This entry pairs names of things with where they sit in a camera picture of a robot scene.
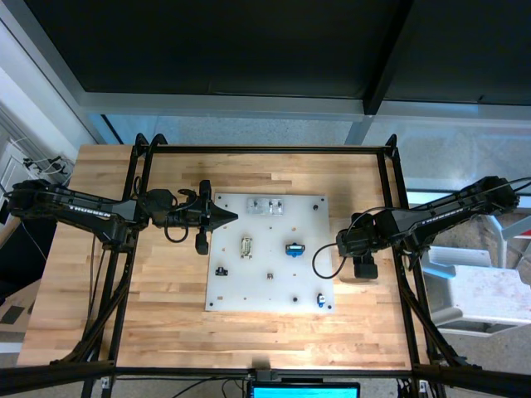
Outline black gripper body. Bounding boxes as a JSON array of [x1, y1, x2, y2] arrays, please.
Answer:
[[352, 211, 387, 281], [172, 181, 215, 255]]

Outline aluminium clamp block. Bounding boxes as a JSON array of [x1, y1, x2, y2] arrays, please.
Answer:
[[247, 197, 286, 217]]

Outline white plastic task board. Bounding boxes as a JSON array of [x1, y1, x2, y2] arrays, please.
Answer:
[[205, 192, 336, 313]]

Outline white plastic step stool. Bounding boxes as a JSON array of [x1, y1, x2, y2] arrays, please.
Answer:
[[422, 244, 531, 337]]

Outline blue-edged screen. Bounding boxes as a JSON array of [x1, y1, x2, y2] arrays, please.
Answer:
[[247, 381, 361, 398]]

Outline cardboard box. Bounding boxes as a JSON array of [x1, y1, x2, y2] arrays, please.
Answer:
[[0, 277, 42, 356]]

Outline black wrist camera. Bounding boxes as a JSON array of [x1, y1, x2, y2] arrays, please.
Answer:
[[335, 229, 354, 257]]

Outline black camera cable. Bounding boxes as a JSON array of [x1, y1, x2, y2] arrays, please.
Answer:
[[312, 242, 353, 279], [164, 219, 188, 245]]

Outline black aluminium frame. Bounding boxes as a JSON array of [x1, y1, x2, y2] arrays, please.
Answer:
[[0, 132, 531, 398]]

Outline grey window frame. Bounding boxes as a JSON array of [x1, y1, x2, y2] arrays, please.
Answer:
[[0, 0, 531, 146]]

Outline black low camera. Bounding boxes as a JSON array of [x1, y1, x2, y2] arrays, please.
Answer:
[[253, 359, 278, 382]]

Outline black wall pillar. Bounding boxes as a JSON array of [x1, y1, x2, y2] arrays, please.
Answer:
[[363, 0, 415, 116]]

